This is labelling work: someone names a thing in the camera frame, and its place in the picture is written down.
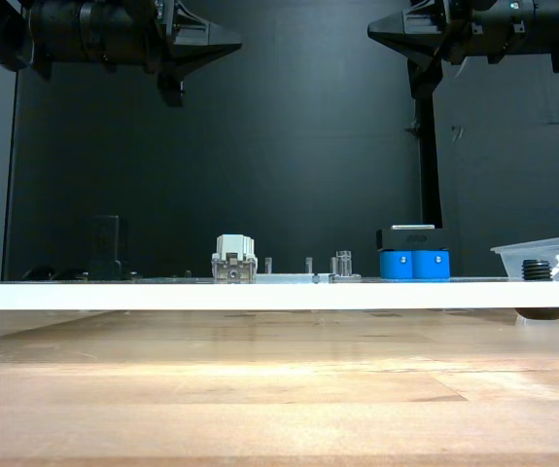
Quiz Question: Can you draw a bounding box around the black block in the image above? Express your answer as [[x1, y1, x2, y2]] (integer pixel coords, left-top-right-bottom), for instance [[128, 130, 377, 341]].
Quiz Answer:
[[87, 213, 132, 276]]

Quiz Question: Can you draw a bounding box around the beige many-pin connector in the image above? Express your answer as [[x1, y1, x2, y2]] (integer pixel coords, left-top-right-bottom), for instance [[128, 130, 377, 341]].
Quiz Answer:
[[209, 233, 260, 285]]

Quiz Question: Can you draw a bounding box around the clear plastic container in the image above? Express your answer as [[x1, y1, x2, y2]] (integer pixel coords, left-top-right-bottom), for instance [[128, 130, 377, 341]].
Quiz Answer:
[[490, 233, 559, 282]]

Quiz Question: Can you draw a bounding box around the black threaded stud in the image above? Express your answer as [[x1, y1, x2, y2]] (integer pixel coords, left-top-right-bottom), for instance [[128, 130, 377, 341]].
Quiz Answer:
[[521, 258, 555, 282]]

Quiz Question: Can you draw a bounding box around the white task board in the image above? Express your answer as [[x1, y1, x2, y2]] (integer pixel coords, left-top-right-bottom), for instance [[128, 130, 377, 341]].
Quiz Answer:
[[0, 277, 559, 312]]

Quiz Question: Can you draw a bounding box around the small grey socket fitting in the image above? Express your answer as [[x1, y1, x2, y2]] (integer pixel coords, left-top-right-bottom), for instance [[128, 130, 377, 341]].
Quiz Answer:
[[332, 249, 362, 284]]

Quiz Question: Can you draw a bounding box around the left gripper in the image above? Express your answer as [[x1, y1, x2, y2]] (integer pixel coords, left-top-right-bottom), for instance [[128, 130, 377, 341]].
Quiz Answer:
[[80, 0, 244, 109]]

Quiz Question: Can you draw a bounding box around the blue socket block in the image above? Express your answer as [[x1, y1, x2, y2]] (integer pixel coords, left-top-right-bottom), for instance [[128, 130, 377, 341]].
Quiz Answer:
[[374, 223, 453, 282]]

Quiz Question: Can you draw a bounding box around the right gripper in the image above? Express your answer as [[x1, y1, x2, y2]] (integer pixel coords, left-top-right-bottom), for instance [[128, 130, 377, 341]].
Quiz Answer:
[[366, 0, 511, 101]]

